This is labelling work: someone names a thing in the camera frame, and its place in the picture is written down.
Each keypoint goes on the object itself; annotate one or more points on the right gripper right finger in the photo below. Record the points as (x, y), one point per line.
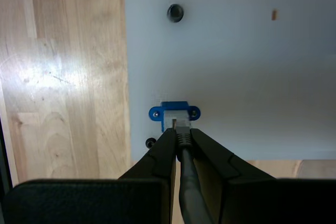
(275, 203)

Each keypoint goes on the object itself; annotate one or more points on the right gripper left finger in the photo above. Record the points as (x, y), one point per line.
(92, 203)

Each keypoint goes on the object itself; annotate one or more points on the clear plastic tub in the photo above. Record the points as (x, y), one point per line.
(320, 169)

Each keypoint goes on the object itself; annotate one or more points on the black board corner screw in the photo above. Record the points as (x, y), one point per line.
(150, 142)

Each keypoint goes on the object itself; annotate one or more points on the white task board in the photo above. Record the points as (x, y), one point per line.
(249, 77)

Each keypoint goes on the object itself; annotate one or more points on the black round screw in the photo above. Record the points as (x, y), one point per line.
(175, 12)

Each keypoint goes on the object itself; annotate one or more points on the black aluminium frame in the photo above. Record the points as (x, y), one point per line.
(3, 161)

